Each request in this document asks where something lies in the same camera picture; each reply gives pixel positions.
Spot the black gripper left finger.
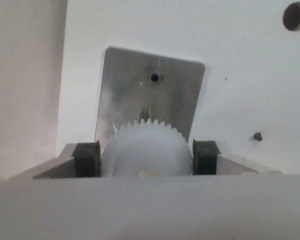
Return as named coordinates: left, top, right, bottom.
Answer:
left=32, top=140, right=102, bottom=180

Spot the white task board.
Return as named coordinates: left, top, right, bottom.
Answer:
left=54, top=0, right=300, bottom=176

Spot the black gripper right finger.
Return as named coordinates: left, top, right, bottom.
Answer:
left=191, top=139, right=259, bottom=176

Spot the white medium gear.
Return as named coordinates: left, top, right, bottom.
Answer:
left=101, top=118, right=194, bottom=178

